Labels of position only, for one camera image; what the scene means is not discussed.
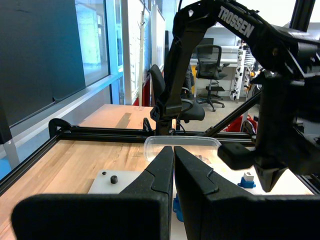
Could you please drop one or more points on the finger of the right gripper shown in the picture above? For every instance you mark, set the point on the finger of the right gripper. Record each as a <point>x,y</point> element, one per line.
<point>270,177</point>

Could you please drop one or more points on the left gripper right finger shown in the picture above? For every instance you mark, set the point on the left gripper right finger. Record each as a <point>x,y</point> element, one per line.
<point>250,217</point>

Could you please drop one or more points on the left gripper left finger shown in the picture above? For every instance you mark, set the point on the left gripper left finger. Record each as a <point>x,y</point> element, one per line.
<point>100,217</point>

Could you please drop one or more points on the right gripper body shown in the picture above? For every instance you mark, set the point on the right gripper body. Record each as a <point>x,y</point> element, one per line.
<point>287,125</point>

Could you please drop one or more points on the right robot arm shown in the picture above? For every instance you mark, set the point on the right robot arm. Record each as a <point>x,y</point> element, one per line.
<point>185,50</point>

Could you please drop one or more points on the clear plastic container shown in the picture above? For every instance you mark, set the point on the clear plastic container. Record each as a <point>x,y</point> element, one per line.
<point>155,145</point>

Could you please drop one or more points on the short black stud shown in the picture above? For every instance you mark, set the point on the short black stud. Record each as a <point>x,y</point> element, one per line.
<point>114,180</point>

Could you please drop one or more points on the white task board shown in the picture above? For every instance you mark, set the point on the white task board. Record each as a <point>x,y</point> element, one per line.
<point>125,185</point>

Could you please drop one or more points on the small blue socket block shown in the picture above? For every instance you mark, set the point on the small blue socket block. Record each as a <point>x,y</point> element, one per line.
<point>178,207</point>

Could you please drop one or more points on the black office chair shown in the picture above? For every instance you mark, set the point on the black office chair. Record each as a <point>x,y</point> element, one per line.
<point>195,112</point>
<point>208,53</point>

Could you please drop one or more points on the wooden desk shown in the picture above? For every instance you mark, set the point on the wooden desk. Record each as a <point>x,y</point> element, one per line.
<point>107,117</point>

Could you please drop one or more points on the window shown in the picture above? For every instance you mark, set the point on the window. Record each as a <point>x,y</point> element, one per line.
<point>92,42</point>

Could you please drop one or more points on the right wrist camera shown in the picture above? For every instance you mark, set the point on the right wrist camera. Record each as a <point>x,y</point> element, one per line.
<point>237,156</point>

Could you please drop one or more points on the black frame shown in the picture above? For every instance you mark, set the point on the black frame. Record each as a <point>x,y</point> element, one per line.
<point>100,135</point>

